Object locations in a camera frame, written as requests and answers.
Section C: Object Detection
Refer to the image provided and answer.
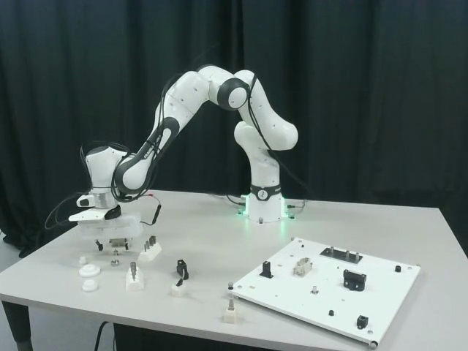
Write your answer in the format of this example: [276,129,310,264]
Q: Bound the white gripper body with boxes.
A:
[76,214,143,243]

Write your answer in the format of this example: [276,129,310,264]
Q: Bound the wide white peg holder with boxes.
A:
[137,242,163,263]

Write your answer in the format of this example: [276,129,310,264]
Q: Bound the flat white mounting plate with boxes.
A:
[68,208,121,222]

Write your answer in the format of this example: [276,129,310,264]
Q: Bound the white large gear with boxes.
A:
[77,265,102,279]

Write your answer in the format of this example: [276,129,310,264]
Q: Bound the black table leg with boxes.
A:
[1,300,33,351]

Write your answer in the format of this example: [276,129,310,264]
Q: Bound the white task board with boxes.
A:
[227,236,420,347]

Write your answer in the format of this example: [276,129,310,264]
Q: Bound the black curtains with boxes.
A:
[0,0,468,259]

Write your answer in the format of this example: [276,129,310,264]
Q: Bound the silver wrist ring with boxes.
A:
[93,192,115,211]

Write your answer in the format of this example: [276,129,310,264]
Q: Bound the thin black rod on wire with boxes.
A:
[140,195,164,226]

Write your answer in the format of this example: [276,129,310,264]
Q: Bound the black looped cable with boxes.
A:
[44,192,86,230]

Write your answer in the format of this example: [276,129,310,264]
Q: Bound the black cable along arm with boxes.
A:
[109,65,286,205]

